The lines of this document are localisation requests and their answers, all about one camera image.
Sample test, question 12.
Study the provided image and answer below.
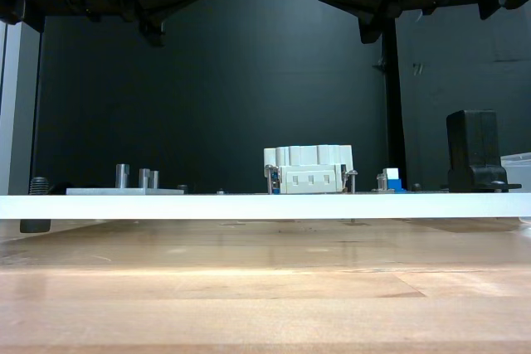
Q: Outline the clear plastic tub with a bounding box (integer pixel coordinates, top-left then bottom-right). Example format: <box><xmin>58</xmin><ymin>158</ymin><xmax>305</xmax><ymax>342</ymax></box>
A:
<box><xmin>499</xmin><ymin>153</ymin><xmax>531</xmax><ymax>226</ymax></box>

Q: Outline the grey metal peg plate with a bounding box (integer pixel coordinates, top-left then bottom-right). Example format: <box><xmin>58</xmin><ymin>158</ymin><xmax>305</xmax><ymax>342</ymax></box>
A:
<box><xmin>66</xmin><ymin>187</ymin><xmax>186</xmax><ymax>196</ymax></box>

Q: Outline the small blue white connector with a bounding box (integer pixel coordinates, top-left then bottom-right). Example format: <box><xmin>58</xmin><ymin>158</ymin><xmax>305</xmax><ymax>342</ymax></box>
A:
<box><xmin>383</xmin><ymin>167</ymin><xmax>404</xmax><ymax>192</ymax></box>

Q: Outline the black plug socket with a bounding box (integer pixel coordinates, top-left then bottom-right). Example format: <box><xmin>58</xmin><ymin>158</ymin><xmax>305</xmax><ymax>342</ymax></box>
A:
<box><xmin>440</xmin><ymin>109</ymin><xmax>523</xmax><ymax>194</ymax></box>

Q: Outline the white task board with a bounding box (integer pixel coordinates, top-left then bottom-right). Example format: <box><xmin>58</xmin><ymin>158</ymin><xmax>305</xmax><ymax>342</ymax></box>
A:
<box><xmin>0</xmin><ymin>188</ymin><xmax>531</xmax><ymax>221</ymax></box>

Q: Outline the beige multi-pin connector housing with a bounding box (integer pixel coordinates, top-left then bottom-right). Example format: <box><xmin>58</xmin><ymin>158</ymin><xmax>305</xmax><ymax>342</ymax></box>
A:
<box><xmin>263</xmin><ymin>144</ymin><xmax>358</xmax><ymax>196</ymax></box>

